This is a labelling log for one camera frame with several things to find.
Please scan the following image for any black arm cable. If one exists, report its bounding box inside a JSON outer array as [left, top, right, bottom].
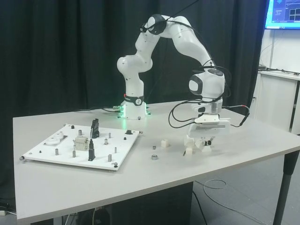
[[140, 0, 232, 129]]

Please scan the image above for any white task board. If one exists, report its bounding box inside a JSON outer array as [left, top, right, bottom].
[[20, 124, 144, 171]]

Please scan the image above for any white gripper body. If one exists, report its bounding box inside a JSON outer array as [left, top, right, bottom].
[[187, 118, 232, 138]]

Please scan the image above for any blue screen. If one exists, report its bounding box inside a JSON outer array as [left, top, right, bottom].
[[264, 0, 300, 30]]

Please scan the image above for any white cabinet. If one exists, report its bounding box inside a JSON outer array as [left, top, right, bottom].
[[247, 69, 300, 136]]

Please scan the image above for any black USB plug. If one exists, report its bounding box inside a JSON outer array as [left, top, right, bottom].
[[87, 138, 97, 162]]

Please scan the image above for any black base cable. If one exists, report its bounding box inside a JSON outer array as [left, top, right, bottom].
[[77, 106, 125, 114]]

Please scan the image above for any black curtain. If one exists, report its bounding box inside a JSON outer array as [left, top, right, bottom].
[[0, 0, 270, 128]]

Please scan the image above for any black D-SUB plug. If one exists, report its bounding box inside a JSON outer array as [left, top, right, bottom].
[[90, 119, 100, 139]]

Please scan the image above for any dark table leg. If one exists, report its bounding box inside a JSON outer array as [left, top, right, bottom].
[[273, 150, 300, 225]]

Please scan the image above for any white large gear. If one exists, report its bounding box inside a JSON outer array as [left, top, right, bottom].
[[44, 137, 60, 146]]

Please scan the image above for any grey floor cable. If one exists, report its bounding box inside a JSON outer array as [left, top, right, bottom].
[[192, 179, 300, 225]]

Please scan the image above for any white peg holder block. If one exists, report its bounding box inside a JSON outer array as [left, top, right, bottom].
[[195, 137, 213, 153]]

